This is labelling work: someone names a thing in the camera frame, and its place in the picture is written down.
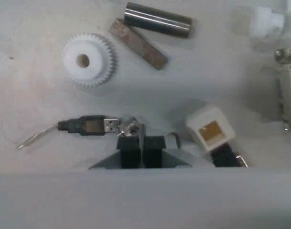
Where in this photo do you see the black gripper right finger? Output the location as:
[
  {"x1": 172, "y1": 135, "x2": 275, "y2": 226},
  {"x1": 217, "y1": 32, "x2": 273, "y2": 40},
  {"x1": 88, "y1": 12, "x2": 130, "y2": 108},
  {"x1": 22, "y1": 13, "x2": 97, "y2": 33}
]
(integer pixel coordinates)
[{"x1": 143, "y1": 135, "x2": 193, "y2": 169}]

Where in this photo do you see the metal BNC plug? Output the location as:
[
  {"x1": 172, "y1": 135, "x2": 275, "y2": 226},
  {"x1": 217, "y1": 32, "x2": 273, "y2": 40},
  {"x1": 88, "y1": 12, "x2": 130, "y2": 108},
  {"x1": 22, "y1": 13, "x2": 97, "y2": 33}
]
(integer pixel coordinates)
[{"x1": 116, "y1": 116, "x2": 146, "y2": 138}]

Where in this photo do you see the black plug with metal clip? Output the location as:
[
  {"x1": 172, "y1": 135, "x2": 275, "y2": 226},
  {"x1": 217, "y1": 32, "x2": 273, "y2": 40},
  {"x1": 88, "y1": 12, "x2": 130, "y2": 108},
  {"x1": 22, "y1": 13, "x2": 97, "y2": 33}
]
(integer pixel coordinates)
[{"x1": 210, "y1": 142, "x2": 249, "y2": 168}]

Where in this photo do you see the white small gear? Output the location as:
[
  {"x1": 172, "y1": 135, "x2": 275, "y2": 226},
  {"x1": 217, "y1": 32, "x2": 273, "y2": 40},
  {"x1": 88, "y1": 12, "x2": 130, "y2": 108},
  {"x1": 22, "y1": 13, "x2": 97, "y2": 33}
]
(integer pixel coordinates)
[{"x1": 249, "y1": 5, "x2": 286, "y2": 39}]

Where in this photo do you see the metal square peg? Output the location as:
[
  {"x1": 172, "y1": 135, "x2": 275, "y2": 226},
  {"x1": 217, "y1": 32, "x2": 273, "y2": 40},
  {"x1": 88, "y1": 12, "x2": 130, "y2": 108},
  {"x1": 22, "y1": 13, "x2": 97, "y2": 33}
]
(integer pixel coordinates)
[{"x1": 108, "y1": 18, "x2": 169, "y2": 72}]

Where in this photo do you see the white medium gear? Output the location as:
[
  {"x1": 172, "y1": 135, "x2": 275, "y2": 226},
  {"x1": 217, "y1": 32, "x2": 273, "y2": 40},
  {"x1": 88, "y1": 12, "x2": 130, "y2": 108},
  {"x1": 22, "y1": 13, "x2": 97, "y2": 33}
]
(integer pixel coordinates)
[{"x1": 61, "y1": 32, "x2": 119, "y2": 89}]

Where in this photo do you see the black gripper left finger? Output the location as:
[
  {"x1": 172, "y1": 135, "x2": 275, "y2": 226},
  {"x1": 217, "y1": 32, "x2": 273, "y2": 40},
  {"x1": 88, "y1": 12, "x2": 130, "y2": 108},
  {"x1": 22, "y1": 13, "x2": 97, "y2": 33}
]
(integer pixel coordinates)
[{"x1": 88, "y1": 136, "x2": 142, "y2": 170}]

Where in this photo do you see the thick metal round peg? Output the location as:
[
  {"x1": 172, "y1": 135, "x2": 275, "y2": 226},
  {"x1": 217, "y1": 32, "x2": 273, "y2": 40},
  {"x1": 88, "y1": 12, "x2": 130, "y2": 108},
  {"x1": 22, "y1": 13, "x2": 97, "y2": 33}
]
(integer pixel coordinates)
[{"x1": 123, "y1": 1, "x2": 193, "y2": 39}]

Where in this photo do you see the black USB plug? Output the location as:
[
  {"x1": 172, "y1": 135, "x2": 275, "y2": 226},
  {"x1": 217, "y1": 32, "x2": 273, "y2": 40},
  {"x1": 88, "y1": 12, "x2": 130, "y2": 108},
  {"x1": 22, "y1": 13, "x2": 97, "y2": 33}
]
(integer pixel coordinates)
[{"x1": 16, "y1": 114, "x2": 120, "y2": 150}]

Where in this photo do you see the white cube plug holder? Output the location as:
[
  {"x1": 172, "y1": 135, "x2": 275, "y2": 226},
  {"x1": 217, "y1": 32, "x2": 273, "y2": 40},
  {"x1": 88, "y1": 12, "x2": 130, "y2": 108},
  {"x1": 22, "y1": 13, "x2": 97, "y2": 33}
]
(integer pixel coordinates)
[{"x1": 185, "y1": 105, "x2": 237, "y2": 153}]

